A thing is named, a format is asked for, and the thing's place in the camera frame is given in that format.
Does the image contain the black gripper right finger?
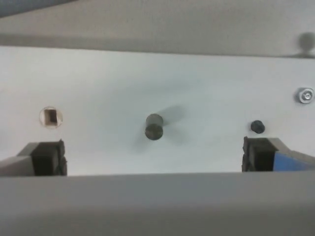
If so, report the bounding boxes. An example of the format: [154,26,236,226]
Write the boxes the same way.
[242,136,315,173]

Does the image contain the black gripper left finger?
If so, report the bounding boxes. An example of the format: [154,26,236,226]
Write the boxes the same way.
[0,139,67,177]

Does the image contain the white task board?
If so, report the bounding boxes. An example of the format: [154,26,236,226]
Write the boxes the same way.
[0,32,315,177]

